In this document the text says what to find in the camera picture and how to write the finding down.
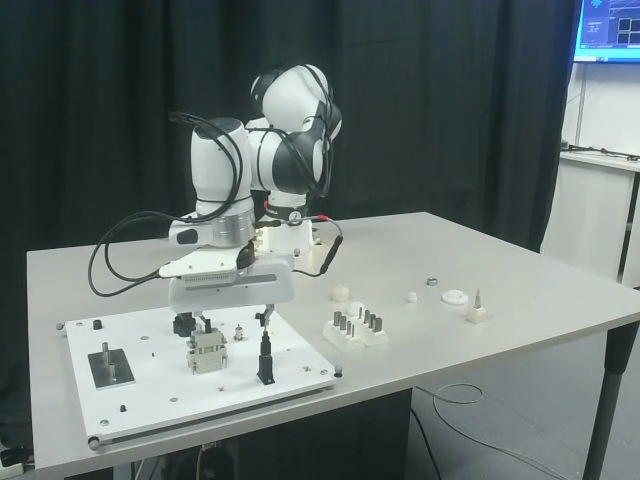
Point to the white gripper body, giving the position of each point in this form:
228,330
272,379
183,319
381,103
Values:
230,295

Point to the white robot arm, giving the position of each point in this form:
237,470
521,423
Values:
220,170

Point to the metal BNC plug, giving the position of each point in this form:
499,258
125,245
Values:
239,332

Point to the large metal round peg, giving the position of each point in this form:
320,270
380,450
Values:
337,319

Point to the white task board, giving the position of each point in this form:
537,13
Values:
165,390

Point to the white cube holder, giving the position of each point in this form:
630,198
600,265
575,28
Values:
340,293

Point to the medium metal round peg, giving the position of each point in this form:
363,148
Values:
344,325

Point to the white round peg holder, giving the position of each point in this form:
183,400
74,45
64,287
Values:
340,342

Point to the thin black rod red tag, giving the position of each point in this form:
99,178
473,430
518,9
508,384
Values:
332,255

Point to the large metal square peg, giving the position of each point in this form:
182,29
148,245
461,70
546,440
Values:
378,326

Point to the white square peg holder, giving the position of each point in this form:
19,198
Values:
377,340

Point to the white small gear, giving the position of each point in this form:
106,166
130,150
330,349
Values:
411,297

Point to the white large gear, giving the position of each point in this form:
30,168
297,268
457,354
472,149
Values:
452,299

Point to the small white bolt holder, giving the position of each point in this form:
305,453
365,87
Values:
477,315

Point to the metal bolt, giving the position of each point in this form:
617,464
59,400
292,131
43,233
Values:
478,297

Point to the white power strip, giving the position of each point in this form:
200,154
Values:
10,468

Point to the black curtain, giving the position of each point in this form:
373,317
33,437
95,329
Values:
450,125

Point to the white cabinet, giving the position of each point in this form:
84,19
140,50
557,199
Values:
590,220

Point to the black table leg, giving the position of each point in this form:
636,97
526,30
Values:
606,400

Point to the blue screen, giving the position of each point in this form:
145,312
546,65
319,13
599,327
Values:
607,30

